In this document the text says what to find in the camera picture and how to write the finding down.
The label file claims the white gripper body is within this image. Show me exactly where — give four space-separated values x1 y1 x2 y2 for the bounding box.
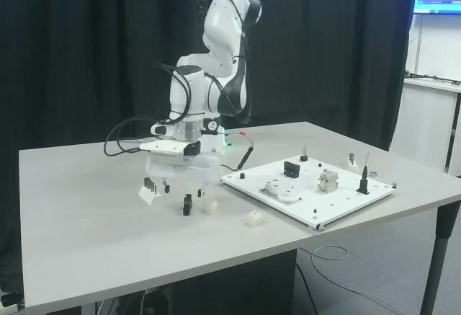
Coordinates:
145 151 223 188

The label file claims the black D-SUB plug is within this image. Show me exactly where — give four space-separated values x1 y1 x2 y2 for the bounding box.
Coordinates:
180 193 194 217

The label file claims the white large gear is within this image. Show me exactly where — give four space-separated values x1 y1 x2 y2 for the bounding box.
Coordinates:
264 180 286 196

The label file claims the white medium gear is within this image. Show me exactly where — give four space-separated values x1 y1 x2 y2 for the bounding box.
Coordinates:
278 190 300 205

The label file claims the white task board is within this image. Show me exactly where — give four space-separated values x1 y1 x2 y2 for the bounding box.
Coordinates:
220 151 399 230

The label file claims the black curtain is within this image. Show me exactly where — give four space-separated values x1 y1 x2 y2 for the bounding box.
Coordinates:
0 0 416 290

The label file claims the white cabinet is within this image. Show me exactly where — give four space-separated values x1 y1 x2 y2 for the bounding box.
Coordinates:
390 76 461 179

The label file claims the black table leg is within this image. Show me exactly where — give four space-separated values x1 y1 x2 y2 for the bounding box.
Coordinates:
420 202 457 315

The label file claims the thin black rod on wire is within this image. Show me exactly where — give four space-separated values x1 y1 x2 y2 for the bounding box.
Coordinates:
220 130 255 172

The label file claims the black looped cable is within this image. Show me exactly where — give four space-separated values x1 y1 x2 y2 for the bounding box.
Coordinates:
103 114 174 158

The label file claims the grey floor cable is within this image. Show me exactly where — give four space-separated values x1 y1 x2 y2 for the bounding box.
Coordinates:
310 244 428 304

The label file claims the black floor cable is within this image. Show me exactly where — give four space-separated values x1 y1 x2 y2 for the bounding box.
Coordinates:
295 262 316 315

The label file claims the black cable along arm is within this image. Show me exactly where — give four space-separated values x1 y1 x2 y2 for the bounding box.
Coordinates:
195 0 254 123

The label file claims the black USB plug with cable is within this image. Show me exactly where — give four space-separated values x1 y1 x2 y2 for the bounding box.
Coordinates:
355 151 372 194

